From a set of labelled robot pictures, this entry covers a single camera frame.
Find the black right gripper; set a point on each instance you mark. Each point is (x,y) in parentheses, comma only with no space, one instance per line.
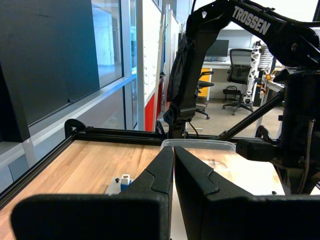
(257,150)

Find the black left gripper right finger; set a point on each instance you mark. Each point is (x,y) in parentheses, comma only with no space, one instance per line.
(237,217)

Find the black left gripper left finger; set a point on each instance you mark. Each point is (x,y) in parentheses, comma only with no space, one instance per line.
(100,215)

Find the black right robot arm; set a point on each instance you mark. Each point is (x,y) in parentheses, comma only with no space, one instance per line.
(200,37)

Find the blue clamp with silver bar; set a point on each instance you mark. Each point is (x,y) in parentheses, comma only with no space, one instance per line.
(124,186)

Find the white plastic board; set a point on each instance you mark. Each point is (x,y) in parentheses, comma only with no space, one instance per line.
(178,220)

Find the clear plastic tub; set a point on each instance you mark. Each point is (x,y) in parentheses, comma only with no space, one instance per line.
(200,143)

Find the red partition panel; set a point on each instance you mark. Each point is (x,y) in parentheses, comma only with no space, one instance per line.
(150,112)

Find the black mesh office chair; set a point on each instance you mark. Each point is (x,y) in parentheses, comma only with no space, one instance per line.
(237,72)

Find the white lattice structure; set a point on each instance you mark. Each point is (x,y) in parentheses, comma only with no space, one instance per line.
(252,65)

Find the yellow cabinet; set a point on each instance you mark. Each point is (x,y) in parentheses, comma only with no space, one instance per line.
(204,93)

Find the black office chair with armrests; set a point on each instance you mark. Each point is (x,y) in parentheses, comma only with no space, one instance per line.
(205,84)

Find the black computer monitor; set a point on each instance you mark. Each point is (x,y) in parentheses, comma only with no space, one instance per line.
(217,48)

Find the black metal frame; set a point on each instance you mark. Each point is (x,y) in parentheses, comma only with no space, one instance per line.
(112,132)

